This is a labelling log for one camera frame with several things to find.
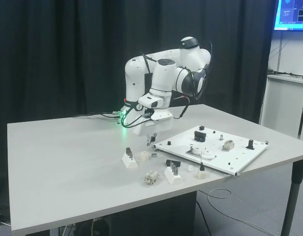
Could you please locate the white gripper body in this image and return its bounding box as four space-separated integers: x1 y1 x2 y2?
133 118 174 137

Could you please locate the black D-SUB plug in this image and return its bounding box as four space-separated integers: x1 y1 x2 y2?
165 159 181 168

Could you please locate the white square peg holder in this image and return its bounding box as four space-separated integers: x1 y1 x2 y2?
121 153 139 169

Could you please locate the grey metal waterproof plug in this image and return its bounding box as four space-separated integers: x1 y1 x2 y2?
143 171 159 185

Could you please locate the white round peg holder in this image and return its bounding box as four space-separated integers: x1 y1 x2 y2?
163 169 183 185

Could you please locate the white task board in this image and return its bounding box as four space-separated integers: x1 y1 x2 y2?
151 124 270 177

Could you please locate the black curtain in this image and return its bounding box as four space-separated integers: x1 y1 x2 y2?
0 0 275 219

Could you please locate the white cabinet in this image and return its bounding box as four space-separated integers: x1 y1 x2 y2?
259 73 303 142

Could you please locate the black table leg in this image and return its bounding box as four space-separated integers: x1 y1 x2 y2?
280 161 303 236

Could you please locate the blue screen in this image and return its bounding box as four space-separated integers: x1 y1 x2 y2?
273 0 303 31

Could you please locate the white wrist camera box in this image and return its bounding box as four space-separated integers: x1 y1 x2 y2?
138 92 164 109

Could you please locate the black base cable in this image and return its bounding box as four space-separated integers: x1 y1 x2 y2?
74 111 122 120

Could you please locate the grey floor cable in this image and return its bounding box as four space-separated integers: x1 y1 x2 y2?
206 188 285 236

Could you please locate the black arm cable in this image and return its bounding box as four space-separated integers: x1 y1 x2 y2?
121 40 213 129

